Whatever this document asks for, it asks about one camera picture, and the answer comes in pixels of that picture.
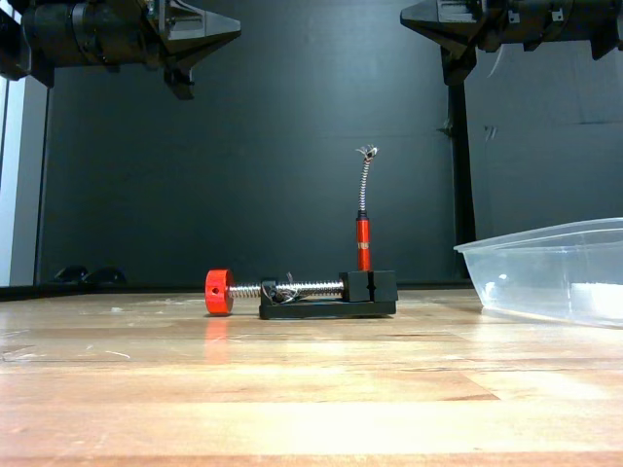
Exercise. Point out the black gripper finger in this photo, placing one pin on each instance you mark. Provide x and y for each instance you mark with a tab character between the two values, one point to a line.
194	19
448	12
452	39
194	48

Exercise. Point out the red RCA connector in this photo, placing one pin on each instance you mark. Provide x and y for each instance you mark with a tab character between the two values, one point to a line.
363	243

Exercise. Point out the clear plastic tub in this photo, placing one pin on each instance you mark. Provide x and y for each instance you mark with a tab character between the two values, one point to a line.
535	272

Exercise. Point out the black clamp with red knob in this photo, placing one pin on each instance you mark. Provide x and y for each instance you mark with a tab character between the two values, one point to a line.
370	292

